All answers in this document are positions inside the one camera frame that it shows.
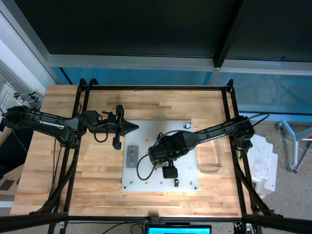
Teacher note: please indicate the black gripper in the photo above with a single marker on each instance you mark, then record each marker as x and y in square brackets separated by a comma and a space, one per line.
[111, 124]
[170, 172]

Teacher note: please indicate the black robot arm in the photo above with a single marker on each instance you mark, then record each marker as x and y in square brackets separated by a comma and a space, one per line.
[48, 123]
[214, 136]

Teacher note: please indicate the black connector housing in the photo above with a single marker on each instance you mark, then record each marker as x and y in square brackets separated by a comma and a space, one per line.
[176, 182]

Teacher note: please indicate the white taskboard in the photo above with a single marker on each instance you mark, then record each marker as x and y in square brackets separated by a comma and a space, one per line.
[187, 175]

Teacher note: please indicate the small blue and white connector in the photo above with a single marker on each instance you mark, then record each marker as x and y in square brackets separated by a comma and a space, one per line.
[187, 126]

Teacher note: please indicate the grey metal plate with posts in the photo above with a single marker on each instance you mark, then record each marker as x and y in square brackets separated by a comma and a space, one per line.
[132, 156]

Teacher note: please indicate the clear plastic tub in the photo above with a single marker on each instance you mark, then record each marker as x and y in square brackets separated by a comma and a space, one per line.
[209, 158]

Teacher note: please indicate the blue laptop screen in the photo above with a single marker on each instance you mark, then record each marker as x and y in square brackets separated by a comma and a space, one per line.
[178, 230]

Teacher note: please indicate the white foam packing block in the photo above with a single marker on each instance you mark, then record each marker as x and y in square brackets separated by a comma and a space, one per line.
[263, 165]

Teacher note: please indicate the silver metal stand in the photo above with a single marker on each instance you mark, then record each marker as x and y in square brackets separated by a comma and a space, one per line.
[293, 156]

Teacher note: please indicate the cardboard box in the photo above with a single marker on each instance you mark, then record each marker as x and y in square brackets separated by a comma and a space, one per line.
[9, 185]

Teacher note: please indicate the black aluminium frame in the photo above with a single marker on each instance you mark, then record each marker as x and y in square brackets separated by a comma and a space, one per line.
[158, 87]

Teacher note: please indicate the small black camera box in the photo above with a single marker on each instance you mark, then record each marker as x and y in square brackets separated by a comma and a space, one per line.
[154, 220]

